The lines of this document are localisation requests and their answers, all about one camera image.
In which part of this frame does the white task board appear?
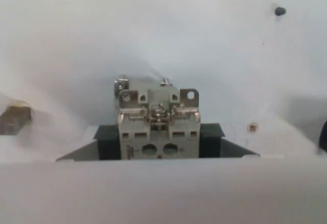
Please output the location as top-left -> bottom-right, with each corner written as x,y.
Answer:
0,0 -> 327,163

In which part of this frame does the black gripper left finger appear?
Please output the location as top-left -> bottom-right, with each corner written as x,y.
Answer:
55,123 -> 121,162

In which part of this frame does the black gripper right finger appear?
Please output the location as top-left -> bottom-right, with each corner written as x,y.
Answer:
199,123 -> 260,159

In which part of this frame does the beige waterproof plug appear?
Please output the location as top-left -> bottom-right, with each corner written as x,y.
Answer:
112,73 -> 200,161

